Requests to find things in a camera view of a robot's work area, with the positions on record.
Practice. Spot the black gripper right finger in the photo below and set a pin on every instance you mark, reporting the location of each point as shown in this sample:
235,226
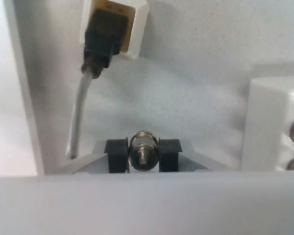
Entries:
169,156

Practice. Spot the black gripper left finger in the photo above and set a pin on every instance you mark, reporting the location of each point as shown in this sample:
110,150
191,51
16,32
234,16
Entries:
116,156

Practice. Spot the metal BNC plug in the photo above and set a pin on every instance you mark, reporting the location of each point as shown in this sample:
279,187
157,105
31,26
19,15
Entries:
143,151

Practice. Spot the long white peg holder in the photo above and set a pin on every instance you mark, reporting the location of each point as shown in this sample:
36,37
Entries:
262,117

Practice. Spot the black USB plug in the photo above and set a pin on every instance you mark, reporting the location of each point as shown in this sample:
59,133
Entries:
105,36

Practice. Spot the white USB plug holder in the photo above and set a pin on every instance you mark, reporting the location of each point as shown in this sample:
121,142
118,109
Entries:
137,29

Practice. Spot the white task board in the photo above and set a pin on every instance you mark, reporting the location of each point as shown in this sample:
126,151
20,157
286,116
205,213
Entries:
0,73

